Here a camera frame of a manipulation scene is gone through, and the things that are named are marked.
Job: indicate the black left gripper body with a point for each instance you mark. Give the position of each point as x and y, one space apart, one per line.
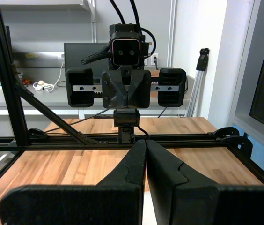
79 98

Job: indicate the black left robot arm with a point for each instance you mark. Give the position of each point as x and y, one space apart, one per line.
126 118

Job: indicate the black aluminium frame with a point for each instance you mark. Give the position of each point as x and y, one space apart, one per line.
8 82

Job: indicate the small red object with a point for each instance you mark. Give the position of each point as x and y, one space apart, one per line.
26 81

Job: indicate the aluminium tripod with black head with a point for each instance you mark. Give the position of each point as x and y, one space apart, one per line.
203 62

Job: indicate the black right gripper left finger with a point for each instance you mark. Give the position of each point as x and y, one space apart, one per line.
113 201

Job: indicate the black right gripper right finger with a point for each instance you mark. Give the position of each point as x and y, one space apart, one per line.
192 201

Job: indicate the white wall shelf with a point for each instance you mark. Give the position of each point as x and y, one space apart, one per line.
40 5

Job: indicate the grey office desk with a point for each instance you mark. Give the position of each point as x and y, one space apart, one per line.
59 99

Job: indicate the white wall conduit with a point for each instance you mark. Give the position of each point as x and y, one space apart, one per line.
171 35

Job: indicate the white wall outlet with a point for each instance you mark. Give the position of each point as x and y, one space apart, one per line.
155 59

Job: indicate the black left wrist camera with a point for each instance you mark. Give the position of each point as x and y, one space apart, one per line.
125 52

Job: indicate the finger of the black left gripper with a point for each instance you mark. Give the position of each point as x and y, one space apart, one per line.
112 93
141 93

